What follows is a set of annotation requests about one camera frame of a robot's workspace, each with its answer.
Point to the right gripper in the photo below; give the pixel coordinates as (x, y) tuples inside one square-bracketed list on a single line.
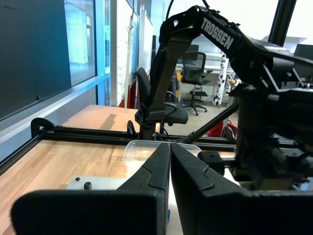
[(269, 132)]

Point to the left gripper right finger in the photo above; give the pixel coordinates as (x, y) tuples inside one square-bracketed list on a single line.
[(220, 213)]

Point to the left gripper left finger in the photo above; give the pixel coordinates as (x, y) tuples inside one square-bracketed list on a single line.
[(102, 213)]

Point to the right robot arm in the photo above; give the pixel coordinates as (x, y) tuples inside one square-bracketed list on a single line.
[(171, 56)]

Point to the clear plastic container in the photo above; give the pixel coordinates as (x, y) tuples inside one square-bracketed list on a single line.
[(137, 151)]

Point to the small dark threaded stud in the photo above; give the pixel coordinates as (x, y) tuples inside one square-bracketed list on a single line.
[(88, 186)]

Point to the blue socket block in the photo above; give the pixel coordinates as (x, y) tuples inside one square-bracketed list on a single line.
[(169, 215)]

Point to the wooden desk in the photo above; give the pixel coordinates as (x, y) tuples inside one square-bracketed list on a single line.
[(93, 117)]

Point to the black mesh office chair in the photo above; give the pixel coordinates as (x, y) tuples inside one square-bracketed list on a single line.
[(194, 66)]

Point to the window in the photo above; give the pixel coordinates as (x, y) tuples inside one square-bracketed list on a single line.
[(80, 36)]

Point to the black frame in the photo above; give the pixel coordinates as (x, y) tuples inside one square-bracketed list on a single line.
[(85, 137)]

